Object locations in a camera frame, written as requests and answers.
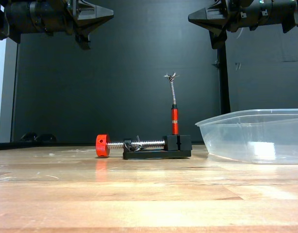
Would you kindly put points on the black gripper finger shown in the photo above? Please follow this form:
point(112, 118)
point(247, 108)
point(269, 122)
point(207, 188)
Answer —
point(215, 28)
point(98, 12)
point(89, 25)
point(208, 16)

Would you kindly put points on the red RCA socket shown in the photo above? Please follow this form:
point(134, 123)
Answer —
point(175, 128)

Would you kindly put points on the clear plastic tub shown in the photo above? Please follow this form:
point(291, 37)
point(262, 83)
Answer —
point(224, 145)

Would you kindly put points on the black clamp with red knob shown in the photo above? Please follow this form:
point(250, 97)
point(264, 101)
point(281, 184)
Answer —
point(158, 154)

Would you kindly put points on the black wall column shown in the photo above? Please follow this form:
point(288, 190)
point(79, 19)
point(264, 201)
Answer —
point(224, 85)

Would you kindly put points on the aluminium glass wall frame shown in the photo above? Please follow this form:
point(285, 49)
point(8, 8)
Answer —
point(3, 97)

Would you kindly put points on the black aluminium frame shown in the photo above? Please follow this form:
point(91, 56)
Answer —
point(42, 146)

